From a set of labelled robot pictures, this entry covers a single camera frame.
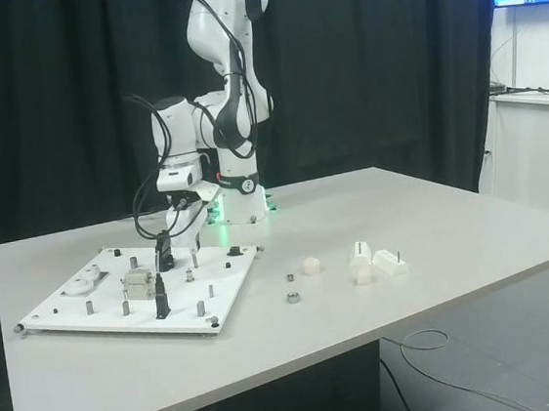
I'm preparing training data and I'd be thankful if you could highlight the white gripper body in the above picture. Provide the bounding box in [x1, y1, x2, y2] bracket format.
[163, 200, 212, 255]

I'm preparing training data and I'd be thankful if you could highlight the white square peg holder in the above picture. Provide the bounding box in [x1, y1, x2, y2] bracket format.
[346, 238, 375, 270]

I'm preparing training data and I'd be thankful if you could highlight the white round peg holder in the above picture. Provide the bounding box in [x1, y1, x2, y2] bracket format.
[370, 245, 411, 279]

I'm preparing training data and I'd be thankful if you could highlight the white mounting plate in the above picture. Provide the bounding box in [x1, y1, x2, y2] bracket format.
[166, 181, 224, 210]

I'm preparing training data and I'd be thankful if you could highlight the black D-SUB plug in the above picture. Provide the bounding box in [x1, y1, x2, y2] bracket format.
[152, 229, 177, 272]

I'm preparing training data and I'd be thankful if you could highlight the black USB plug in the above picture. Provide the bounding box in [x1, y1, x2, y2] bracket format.
[150, 269, 176, 322]

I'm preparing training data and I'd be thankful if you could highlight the white medium gear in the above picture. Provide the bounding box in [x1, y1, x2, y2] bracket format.
[79, 263, 108, 282]

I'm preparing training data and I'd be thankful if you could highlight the white task board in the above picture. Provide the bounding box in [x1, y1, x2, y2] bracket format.
[4, 229, 275, 360]

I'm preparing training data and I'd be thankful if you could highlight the white large gear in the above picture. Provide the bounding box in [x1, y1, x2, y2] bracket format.
[63, 276, 98, 298]

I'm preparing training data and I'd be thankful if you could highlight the small white plug holder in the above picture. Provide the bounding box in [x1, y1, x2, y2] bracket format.
[301, 255, 324, 277]
[352, 263, 377, 287]

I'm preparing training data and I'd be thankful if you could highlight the black curtain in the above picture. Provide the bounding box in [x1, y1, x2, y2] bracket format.
[0, 0, 545, 411]

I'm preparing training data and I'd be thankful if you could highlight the white cabinet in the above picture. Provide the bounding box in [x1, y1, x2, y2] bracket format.
[467, 88, 549, 232]

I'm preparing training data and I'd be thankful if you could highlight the black flat device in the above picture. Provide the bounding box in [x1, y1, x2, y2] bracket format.
[488, 79, 549, 106]

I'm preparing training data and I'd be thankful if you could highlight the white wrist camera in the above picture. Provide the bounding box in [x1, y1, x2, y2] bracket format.
[154, 166, 206, 194]

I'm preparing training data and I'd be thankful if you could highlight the black looped gripper cable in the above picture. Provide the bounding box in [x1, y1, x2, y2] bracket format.
[127, 164, 182, 245]

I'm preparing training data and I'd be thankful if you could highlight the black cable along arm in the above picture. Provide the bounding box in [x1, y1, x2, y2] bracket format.
[114, 0, 259, 172]

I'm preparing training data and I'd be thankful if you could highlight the grey floor cable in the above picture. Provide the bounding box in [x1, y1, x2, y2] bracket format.
[397, 315, 549, 411]

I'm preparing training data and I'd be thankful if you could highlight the black floor cable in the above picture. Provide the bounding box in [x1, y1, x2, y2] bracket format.
[378, 353, 428, 411]

